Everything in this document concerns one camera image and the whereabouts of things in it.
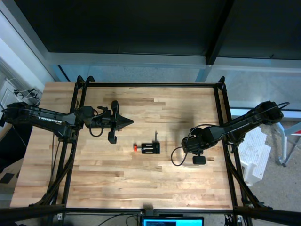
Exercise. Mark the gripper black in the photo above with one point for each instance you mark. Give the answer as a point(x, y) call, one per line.
point(192, 144)
point(103, 120)

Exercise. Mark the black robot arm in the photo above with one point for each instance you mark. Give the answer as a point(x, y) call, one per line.
point(51, 118)
point(237, 128)

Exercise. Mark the clear plastic tub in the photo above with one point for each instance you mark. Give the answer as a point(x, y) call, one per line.
point(188, 165)

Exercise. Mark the black clamp with orange knob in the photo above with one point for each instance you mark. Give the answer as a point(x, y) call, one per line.
point(150, 148)

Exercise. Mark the white plastic step stool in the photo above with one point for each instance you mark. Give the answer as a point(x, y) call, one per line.
point(255, 160)

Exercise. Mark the screen with blue edge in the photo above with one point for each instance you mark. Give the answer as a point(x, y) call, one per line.
point(171, 222)

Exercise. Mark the grey metal stand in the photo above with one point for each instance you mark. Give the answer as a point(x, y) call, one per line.
point(283, 150)

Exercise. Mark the red and white panel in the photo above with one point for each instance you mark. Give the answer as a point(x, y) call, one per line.
point(298, 134)

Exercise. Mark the large black case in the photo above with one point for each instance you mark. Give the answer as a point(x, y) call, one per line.
point(14, 146)

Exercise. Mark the brown cardboard box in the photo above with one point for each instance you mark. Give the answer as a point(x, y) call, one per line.
point(11, 169)

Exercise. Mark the black metal frame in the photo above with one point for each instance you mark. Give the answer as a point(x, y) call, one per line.
point(150, 84)

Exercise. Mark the small black camera box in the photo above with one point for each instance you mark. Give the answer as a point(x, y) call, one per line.
point(148, 210)

